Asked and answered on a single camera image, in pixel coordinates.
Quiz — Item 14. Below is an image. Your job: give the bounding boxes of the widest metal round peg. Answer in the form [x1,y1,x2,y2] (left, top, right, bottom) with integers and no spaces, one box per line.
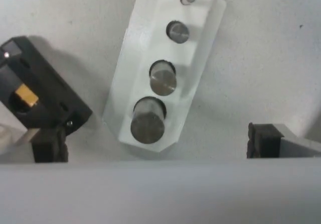
[130,96,168,144]

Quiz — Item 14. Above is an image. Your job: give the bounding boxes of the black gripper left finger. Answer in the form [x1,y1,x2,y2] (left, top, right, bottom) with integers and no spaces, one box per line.
[0,126,70,163]

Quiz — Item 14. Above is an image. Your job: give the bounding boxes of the white round peg holder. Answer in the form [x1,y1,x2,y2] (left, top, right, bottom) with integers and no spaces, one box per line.
[102,0,228,154]

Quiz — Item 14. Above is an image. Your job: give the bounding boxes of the narrow metal round peg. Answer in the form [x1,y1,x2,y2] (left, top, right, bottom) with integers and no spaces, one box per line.
[166,20,190,44]

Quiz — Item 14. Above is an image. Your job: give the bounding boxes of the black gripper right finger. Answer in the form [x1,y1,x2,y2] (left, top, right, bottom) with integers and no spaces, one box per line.
[247,122,321,159]

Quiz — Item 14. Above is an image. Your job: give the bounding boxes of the wide metal round peg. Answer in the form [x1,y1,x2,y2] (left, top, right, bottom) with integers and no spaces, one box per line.
[149,59,178,97]

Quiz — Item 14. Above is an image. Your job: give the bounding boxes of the black D-SUB plug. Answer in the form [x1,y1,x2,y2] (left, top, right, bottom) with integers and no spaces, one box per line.
[0,35,93,137]

